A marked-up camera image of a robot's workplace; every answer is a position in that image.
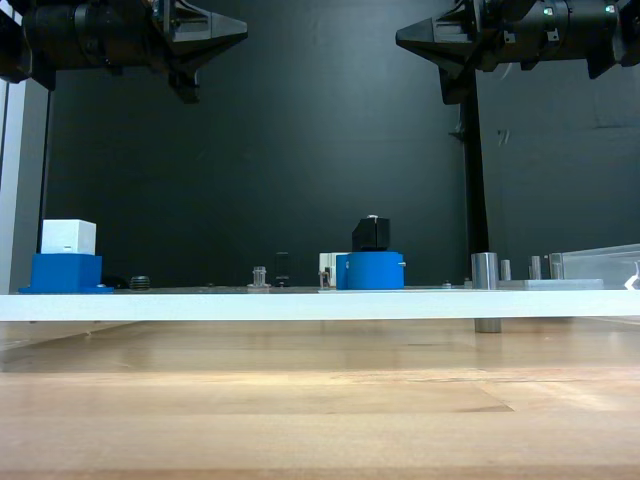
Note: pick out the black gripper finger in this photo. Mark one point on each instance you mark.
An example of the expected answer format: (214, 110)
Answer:
(445, 55)
(205, 52)
(445, 30)
(210, 27)

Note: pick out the grey metal peg plate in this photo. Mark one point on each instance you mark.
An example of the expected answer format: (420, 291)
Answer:
(565, 284)

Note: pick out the white cube plug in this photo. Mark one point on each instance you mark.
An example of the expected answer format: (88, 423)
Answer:
(65, 235)

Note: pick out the clear plastic tub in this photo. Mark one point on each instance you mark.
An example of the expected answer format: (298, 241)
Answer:
(600, 260)

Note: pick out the black block plug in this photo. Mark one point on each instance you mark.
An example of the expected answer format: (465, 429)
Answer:
(372, 235)

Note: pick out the small steel cylinder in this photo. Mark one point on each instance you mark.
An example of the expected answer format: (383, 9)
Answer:
(505, 270)
(536, 267)
(556, 269)

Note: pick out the black knurled screw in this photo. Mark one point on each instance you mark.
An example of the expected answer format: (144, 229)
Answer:
(141, 283)

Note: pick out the blue round socket base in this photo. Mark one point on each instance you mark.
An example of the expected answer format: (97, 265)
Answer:
(370, 272)

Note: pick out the grey aluminium partition frame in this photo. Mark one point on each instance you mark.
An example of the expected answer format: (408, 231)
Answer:
(22, 175)

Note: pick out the black metal frame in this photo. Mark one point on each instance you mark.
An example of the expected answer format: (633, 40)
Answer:
(475, 200)

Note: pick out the white base board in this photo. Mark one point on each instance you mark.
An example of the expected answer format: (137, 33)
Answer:
(250, 305)

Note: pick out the large steel cylinder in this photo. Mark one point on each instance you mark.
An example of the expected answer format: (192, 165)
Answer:
(485, 270)

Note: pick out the blue square socket base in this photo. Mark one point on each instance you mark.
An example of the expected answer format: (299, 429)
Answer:
(65, 272)

